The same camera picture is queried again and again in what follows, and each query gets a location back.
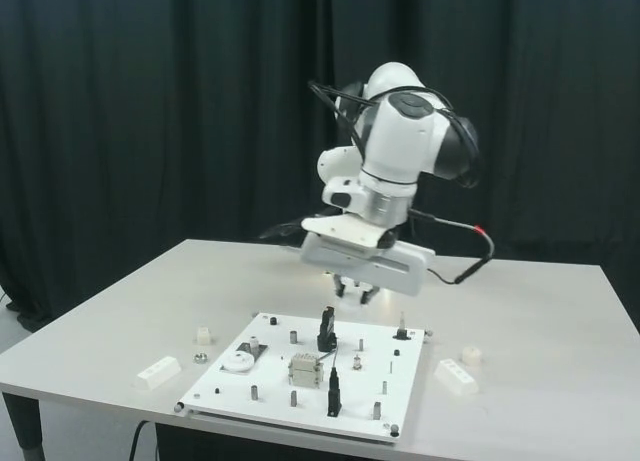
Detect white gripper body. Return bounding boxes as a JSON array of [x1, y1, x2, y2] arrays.
[[299, 232, 436, 297]]

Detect white large gear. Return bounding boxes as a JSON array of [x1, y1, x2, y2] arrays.
[[223, 353, 254, 376]]

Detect grey waterproof plug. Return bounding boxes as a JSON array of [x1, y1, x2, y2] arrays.
[[393, 309, 412, 341]]

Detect black D-SUB plug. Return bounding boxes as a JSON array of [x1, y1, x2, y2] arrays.
[[316, 304, 338, 353]]

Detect black USB plug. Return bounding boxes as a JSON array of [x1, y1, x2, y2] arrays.
[[324, 344, 347, 417]]

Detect white three-hole peg holder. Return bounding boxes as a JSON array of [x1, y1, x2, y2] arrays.
[[433, 359, 480, 397], [135, 355, 180, 393]]

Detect white task board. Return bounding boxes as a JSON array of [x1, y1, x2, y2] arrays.
[[172, 310, 432, 440]]

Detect black curtains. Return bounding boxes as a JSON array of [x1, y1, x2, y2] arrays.
[[0, 0, 640, 327]]

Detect black table leg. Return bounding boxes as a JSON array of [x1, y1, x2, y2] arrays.
[[2, 393, 41, 461]]

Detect black base cable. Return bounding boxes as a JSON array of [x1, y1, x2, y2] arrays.
[[257, 219, 307, 245]]

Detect thin black rod on wire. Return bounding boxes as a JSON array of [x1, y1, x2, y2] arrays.
[[410, 210, 496, 285]]

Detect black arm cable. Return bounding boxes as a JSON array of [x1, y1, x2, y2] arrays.
[[307, 79, 484, 190]]

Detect thick black cable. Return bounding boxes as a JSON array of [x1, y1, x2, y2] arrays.
[[130, 420, 156, 461]]

